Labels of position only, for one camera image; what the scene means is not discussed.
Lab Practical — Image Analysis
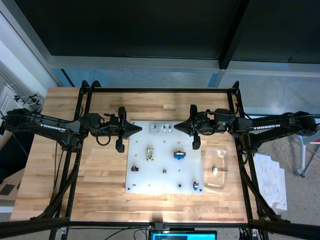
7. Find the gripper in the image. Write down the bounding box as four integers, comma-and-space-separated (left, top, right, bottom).
108, 106, 143, 154
173, 104, 215, 151

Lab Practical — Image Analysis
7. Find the aluminium block fixture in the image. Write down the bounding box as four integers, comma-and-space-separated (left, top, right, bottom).
149, 122, 173, 135

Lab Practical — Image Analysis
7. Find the clear plastic tub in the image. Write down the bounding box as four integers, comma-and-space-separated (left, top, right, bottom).
203, 146, 230, 195

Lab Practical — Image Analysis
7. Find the white task board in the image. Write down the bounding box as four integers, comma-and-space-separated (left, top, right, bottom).
124, 120, 205, 195

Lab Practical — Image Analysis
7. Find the white foam block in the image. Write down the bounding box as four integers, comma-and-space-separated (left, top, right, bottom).
252, 152, 288, 214

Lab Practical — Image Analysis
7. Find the screen with blue edge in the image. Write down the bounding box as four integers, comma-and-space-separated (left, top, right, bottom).
149, 229, 218, 240

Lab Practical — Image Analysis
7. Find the grey metal stand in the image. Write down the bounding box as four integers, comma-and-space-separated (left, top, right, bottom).
291, 136, 320, 179

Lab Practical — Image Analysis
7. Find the black box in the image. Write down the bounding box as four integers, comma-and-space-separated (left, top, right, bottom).
0, 131, 35, 185

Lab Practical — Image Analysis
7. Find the brown cardboard box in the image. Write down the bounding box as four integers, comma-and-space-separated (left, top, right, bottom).
0, 168, 26, 214

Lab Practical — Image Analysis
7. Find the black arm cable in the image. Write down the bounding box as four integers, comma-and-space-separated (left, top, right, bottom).
193, 109, 247, 135
95, 124, 113, 147

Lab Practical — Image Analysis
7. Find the blue and black socket mount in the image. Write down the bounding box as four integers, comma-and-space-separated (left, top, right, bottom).
172, 150, 187, 161

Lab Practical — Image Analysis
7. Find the black aluminium frame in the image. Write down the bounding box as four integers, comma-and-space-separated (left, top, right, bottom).
0, 79, 320, 240

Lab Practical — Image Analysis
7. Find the silver plug with dark cable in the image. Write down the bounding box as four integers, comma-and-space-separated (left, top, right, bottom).
211, 166, 229, 176

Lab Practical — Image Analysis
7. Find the grey metal window frame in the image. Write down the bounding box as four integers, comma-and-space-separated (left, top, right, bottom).
0, 0, 320, 87

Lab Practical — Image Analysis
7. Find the black table-level camera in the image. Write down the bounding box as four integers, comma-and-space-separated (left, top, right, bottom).
149, 221, 168, 231

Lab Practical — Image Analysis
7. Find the black backdrop post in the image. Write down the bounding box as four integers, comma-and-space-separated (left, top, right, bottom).
218, 0, 251, 70

